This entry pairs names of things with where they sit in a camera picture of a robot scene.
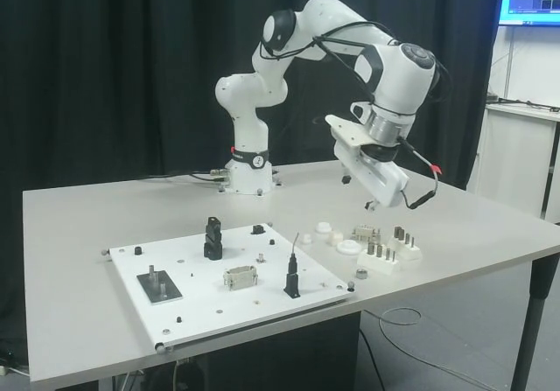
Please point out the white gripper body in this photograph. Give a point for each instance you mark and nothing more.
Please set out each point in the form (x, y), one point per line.
(372, 176)

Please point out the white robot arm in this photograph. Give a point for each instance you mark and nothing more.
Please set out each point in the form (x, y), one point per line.
(245, 98)

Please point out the beige waterproof plug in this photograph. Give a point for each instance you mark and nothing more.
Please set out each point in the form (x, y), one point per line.
(365, 234)

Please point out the thick metal square peg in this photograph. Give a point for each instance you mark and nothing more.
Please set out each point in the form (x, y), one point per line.
(398, 234)

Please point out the thick metal round peg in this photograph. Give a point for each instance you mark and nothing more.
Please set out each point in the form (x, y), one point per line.
(371, 248)

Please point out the small cream holder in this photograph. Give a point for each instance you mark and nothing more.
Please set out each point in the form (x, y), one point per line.
(337, 237)

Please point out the white large gear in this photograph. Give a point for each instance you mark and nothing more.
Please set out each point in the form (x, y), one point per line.
(349, 248)

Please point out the medium metal square peg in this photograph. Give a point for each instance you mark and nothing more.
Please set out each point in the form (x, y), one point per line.
(407, 238)

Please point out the slim metal round peg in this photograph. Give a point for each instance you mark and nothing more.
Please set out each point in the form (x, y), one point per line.
(388, 253)

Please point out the white medium gear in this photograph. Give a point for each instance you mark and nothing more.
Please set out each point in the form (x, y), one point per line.
(323, 228)

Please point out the white round peg holder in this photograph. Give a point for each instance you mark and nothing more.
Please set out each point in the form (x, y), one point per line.
(376, 265)

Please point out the white square peg holder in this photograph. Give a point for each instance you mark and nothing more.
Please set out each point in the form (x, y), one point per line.
(409, 252)

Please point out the metal BNC plug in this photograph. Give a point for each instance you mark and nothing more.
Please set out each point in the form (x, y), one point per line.
(360, 273)

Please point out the white small gear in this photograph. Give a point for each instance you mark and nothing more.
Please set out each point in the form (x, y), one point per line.
(308, 238)

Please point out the black USB plug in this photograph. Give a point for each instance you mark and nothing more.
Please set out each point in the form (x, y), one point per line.
(292, 269)

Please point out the white cabinet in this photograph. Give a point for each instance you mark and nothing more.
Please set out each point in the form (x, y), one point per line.
(516, 159)

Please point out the black D-SUB plug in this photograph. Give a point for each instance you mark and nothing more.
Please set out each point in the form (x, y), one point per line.
(213, 246)

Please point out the white task board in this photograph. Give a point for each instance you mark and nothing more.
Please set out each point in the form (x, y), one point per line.
(227, 308)

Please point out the black tapered table leg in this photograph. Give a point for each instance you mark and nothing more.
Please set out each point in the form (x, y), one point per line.
(536, 321)

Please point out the black curtain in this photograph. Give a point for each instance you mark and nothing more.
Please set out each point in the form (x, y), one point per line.
(109, 58)

